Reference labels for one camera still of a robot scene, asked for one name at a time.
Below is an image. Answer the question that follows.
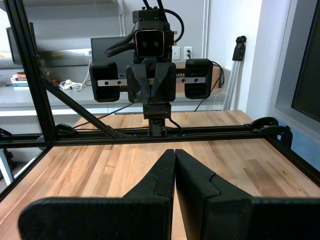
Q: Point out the grey desk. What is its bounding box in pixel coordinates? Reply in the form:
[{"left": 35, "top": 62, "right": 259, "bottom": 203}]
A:
[{"left": 0, "top": 65, "right": 227, "bottom": 113}]

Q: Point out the grey shelf upright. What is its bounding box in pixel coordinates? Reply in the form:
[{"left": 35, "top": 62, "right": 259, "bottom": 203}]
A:
[{"left": 117, "top": 0, "right": 126, "bottom": 39}]

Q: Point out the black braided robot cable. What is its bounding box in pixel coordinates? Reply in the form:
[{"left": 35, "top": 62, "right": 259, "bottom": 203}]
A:
[{"left": 104, "top": 32, "right": 136, "bottom": 59}]

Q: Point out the stack of books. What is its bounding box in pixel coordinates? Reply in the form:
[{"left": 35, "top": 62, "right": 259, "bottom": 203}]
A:
[{"left": 10, "top": 73, "right": 29, "bottom": 89}]

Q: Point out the silver folded stand black top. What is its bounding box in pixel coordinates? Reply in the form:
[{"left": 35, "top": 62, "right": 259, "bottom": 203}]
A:
[{"left": 223, "top": 35, "right": 249, "bottom": 111}]

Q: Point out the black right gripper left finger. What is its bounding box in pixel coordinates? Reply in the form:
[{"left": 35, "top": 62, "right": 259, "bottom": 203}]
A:
[{"left": 18, "top": 148, "right": 175, "bottom": 240}]

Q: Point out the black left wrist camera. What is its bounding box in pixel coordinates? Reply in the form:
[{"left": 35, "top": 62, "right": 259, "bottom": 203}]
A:
[{"left": 132, "top": 22, "right": 173, "bottom": 60}]

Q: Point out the white table leg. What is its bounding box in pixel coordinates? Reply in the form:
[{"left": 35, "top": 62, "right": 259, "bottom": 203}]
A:
[{"left": 0, "top": 149, "right": 15, "bottom": 186}]

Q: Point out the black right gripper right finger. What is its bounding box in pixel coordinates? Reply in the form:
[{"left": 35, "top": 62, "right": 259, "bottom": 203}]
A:
[{"left": 175, "top": 148, "right": 320, "bottom": 240}]

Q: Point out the black smooth robot cable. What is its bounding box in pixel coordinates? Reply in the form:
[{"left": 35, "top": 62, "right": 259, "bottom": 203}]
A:
[{"left": 162, "top": 8, "right": 185, "bottom": 45}]

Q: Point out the black rounded frame bracket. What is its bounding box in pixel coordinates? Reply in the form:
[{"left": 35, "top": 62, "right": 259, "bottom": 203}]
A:
[
  {"left": 250, "top": 116, "right": 279, "bottom": 131},
  {"left": 259, "top": 124, "right": 294, "bottom": 149},
  {"left": 55, "top": 123, "right": 76, "bottom": 135}
]

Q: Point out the black frame post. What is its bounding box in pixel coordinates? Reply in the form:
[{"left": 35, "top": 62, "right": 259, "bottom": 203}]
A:
[{"left": 4, "top": 0, "right": 59, "bottom": 149}]

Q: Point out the coiled white cable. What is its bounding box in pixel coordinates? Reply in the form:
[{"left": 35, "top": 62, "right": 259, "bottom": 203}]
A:
[{"left": 59, "top": 79, "right": 84, "bottom": 92}]

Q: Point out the black frame rail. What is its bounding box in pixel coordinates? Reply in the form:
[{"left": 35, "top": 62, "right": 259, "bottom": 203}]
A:
[
  {"left": 0, "top": 126, "right": 267, "bottom": 149},
  {"left": 263, "top": 134, "right": 320, "bottom": 182},
  {"left": 0, "top": 146, "right": 52, "bottom": 202}
]

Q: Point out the dark window grey frame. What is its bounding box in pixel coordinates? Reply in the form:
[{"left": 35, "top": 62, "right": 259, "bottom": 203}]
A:
[{"left": 271, "top": 0, "right": 320, "bottom": 131}]

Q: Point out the black diagonal frame brace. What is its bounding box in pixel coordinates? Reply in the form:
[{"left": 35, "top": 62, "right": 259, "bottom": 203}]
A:
[{"left": 45, "top": 82, "right": 122, "bottom": 140}]

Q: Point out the white wall conduit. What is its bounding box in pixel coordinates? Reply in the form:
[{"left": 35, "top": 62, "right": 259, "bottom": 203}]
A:
[{"left": 202, "top": 0, "right": 211, "bottom": 59}]

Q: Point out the dark computer monitor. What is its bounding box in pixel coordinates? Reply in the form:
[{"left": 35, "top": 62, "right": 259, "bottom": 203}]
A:
[
  {"left": 90, "top": 36, "right": 137, "bottom": 69},
  {"left": 5, "top": 22, "right": 36, "bottom": 66}
]

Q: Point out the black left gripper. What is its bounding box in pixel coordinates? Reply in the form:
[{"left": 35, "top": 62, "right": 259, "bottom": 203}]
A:
[{"left": 89, "top": 58, "right": 214, "bottom": 104}]

